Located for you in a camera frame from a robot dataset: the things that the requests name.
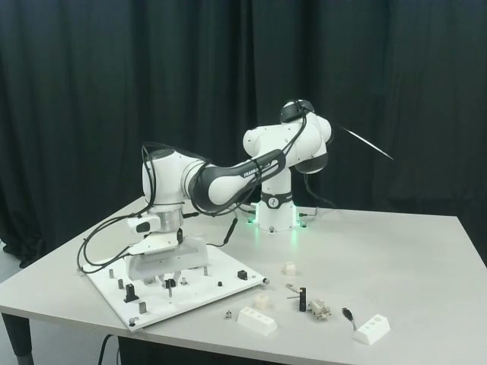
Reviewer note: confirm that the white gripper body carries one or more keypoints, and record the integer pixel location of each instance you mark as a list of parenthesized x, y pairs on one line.
[(190, 256)]

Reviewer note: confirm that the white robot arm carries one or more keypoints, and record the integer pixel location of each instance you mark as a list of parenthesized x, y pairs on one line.
[(224, 182)]

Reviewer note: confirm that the white peg holder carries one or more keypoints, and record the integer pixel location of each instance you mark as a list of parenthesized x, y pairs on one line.
[(256, 321), (373, 329)]

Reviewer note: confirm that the white task board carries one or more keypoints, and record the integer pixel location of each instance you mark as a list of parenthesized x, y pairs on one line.
[(198, 300)]

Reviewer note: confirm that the small white cube holder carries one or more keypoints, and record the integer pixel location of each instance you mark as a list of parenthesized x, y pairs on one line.
[(289, 267)]

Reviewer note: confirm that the black D-SUB plug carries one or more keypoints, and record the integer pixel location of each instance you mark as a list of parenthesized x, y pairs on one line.
[(302, 298)]

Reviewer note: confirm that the metal hex key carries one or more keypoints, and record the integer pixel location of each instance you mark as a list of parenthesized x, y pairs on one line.
[(312, 213)]

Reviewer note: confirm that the beige Ethernet plug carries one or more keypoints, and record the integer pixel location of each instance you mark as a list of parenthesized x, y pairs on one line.
[(318, 310)]

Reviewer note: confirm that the black table leg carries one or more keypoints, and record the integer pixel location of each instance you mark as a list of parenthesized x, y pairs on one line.
[(17, 336)]

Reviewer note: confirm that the black USB plug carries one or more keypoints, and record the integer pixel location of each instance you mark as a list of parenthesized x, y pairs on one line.
[(347, 313)]

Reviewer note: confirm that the black curtain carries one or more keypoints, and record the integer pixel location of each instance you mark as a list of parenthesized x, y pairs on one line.
[(114, 76)]

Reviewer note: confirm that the thin white strip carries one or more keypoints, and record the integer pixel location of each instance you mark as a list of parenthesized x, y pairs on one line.
[(369, 142)]

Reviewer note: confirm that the black bracket socket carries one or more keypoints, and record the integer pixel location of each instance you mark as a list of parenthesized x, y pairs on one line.
[(129, 292)]

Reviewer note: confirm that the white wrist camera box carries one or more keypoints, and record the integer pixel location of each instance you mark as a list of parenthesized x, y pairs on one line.
[(141, 224)]

